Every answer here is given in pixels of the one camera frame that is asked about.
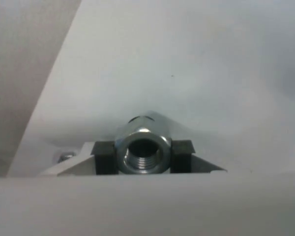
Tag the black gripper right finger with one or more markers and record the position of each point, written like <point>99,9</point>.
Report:
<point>182,159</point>

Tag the white task board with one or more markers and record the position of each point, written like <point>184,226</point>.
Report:
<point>186,61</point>

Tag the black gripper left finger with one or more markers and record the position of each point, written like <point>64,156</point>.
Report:
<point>104,159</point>

